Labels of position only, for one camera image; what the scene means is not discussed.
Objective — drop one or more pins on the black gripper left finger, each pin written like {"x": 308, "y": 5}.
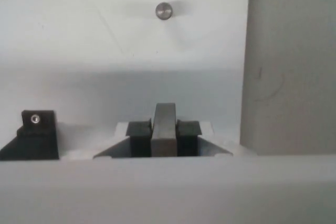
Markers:
{"x": 138, "y": 134}

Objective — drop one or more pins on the white task board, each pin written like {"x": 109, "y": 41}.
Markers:
{"x": 105, "y": 51}

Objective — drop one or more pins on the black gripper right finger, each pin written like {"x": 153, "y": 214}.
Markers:
{"x": 187, "y": 134}

